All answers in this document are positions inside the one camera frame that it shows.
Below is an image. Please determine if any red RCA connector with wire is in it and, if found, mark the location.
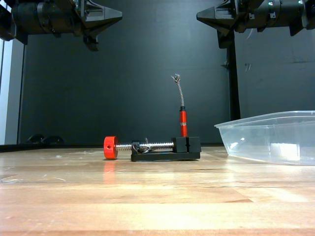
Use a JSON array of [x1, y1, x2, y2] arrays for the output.
[[171, 73, 189, 138]]

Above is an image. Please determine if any thin frayed wire bundle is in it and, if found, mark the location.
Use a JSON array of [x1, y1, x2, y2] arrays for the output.
[[136, 137, 152, 155]]

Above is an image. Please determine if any clear plastic tub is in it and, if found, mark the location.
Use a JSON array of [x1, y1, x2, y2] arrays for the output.
[[214, 111, 315, 168]]

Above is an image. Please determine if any black clamp with red knob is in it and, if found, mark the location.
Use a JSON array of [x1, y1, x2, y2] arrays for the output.
[[103, 136, 201, 162]]

